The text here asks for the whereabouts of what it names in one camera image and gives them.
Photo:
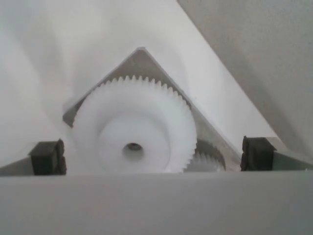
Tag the white large gear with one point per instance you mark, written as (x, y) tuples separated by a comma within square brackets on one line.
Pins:
[(133, 127)]

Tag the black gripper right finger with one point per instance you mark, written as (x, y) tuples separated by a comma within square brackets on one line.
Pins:
[(256, 153)]

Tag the white task board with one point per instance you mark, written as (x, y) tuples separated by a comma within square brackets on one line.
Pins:
[(73, 36)]

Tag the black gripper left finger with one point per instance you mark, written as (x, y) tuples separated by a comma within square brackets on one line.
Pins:
[(46, 156)]

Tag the white medium gear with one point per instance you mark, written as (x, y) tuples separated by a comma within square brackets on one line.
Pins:
[(207, 161)]

